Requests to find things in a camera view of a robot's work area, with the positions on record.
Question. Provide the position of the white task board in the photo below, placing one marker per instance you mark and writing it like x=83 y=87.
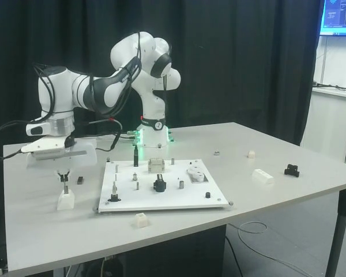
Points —
x=150 y=202

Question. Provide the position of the white large gear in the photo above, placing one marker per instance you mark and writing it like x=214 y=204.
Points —
x=193 y=168

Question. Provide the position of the small black bolt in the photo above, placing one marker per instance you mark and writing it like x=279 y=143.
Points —
x=208 y=195

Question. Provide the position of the white small gear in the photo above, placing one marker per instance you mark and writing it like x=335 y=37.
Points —
x=201 y=177

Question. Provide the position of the grey waterproof plug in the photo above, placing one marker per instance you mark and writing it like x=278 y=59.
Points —
x=114 y=190

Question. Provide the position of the thin metal square peg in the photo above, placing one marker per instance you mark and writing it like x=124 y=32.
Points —
x=65 y=190

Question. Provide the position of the blue screen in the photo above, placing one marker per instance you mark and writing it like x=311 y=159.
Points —
x=338 y=17

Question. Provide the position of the small white camera box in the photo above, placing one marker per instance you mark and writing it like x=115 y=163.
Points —
x=37 y=129

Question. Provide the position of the black upright cylinder plug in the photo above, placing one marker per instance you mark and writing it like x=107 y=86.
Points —
x=135 y=157

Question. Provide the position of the black table leg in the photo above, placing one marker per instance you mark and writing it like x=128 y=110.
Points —
x=338 y=231

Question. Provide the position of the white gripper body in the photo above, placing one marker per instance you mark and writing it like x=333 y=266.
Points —
x=83 y=157

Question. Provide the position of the white medium gear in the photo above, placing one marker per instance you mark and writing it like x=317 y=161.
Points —
x=197 y=172

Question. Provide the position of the metal BNC plug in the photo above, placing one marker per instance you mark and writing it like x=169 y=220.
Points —
x=135 y=176

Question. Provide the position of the thick grey metal round peg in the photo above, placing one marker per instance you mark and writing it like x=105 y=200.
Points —
x=181 y=185

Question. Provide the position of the long white holder with holes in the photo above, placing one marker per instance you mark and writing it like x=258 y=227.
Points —
x=262 y=176

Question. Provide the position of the white cabinet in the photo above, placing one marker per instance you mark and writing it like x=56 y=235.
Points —
x=325 y=127

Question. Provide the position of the metal nut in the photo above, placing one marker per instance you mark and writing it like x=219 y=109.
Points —
x=217 y=152

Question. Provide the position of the white peg holder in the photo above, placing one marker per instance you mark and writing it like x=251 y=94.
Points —
x=65 y=202

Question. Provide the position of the small white cube holder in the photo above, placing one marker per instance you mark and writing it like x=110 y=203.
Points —
x=139 y=222

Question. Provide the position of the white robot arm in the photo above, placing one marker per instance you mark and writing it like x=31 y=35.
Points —
x=54 y=92

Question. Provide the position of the small dark USB plug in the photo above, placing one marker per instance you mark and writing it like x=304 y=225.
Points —
x=80 y=180

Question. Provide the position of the black curtain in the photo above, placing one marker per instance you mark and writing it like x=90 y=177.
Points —
x=248 y=72

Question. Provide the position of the black D-SUB plug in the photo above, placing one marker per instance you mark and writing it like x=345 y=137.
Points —
x=291 y=170

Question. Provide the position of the small white rounded holder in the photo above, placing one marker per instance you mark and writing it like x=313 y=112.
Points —
x=251 y=153

